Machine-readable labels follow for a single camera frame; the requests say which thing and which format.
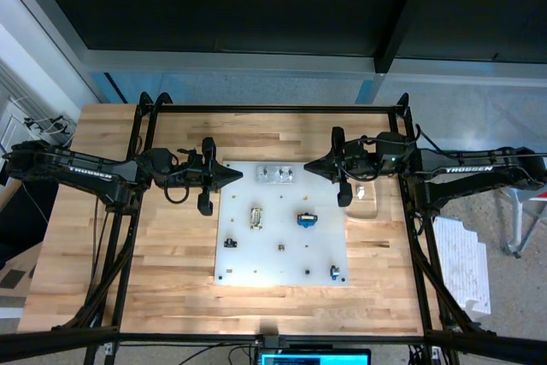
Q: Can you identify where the white foam block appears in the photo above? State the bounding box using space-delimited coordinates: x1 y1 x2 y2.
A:
431 215 492 319

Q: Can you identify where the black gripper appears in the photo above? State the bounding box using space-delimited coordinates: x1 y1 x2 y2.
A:
303 127 377 208
179 137 244 217

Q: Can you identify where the brown cardboard box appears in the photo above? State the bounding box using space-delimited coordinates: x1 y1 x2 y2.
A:
0 244 44 297

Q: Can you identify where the bundle of thin cables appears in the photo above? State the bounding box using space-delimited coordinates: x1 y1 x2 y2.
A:
21 113 74 138

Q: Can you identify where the white task board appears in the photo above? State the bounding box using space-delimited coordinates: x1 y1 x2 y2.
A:
212 161 350 288

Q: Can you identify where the black aluminium frame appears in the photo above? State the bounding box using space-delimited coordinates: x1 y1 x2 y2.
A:
0 91 547 365

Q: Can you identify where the grey metal stand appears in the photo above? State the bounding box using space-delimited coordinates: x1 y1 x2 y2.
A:
497 187 547 260

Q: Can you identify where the clear plastic tub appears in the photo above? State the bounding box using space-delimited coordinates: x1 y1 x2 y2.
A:
344 176 382 221

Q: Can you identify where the screen with blue edge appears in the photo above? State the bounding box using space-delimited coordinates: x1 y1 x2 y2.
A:
255 347 372 365

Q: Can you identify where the black frame-mounted camera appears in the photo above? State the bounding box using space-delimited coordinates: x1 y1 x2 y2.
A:
260 330 286 348

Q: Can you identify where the silver aluminium block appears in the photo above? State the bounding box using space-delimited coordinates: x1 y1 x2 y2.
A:
255 163 297 186

